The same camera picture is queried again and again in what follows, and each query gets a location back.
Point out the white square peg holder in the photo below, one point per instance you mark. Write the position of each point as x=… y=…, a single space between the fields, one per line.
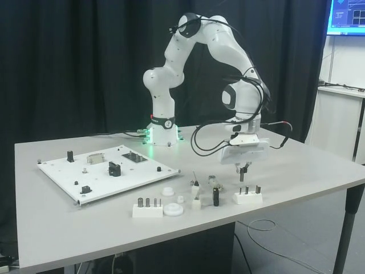
x=247 y=198

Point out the large metal square peg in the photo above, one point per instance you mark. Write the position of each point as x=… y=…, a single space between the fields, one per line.
x=258 y=189

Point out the black upright plug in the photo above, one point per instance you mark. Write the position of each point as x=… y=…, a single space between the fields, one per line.
x=215 y=197

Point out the metal BNC plug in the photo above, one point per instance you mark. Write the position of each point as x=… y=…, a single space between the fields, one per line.
x=211 y=179

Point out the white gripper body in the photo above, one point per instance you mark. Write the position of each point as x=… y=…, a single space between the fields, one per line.
x=245 y=152

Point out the black plug with thin pin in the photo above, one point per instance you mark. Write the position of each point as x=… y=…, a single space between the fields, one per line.
x=195 y=181

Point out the small white holder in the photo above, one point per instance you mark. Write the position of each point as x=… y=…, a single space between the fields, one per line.
x=194 y=189
x=196 y=205

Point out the white task board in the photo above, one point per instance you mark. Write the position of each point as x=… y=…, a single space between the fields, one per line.
x=108 y=177

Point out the black table leg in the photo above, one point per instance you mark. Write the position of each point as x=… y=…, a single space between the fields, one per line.
x=345 y=228

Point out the blue screen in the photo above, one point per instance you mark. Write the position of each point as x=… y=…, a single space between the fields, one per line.
x=346 y=17

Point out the white medium gear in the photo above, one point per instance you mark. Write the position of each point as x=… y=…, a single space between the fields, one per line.
x=167 y=191

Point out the white small gear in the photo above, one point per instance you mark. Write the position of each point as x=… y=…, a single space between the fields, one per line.
x=180 y=199

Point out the white cabinet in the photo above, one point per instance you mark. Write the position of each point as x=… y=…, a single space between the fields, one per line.
x=336 y=122

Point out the white round peg holder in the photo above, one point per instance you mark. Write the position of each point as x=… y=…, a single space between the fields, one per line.
x=147 y=211

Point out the clear Ethernet plug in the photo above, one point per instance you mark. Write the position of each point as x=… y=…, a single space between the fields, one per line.
x=218 y=187

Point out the white large gear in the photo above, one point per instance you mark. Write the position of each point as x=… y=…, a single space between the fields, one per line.
x=174 y=210

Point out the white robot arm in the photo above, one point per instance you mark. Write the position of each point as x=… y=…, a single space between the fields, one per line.
x=182 y=71

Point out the large metal round peg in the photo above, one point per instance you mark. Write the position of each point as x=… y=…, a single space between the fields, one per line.
x=140 y=201

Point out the medium metal round peg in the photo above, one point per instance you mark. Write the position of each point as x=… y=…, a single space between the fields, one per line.
x=148 y=201

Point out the white flat mounting plate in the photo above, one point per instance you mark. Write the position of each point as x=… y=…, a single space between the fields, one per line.
x=245 y=139

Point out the grey metal plug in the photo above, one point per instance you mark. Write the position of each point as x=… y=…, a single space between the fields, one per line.
x=197 y=194

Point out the black curtains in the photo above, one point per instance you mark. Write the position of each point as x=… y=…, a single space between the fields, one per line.
x=85 y=71

